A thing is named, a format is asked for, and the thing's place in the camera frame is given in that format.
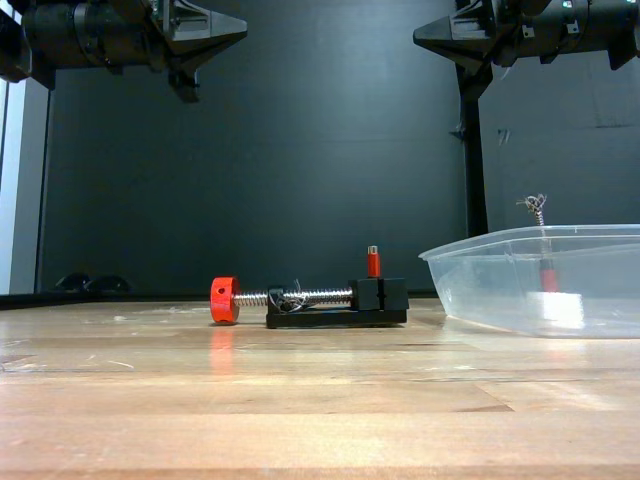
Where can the clear plastic tub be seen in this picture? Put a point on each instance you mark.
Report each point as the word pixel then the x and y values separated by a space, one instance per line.
pixel 525 300

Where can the black wall post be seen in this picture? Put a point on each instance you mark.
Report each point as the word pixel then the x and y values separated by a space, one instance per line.
pixel 473 150

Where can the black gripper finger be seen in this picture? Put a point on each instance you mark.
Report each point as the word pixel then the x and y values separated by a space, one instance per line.
pixel 450 27
pixel 470 52
pixel 195 50
pixel 215 24

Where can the grey aluminium window frame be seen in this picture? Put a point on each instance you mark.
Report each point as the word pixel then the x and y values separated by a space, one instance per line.
pixel 25 200

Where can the black clamp fixture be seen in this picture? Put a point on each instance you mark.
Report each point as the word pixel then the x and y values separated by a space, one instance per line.
pixel 350 305

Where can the black aluminium table frame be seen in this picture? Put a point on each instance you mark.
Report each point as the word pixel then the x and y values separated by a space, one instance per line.
pixel 107 285

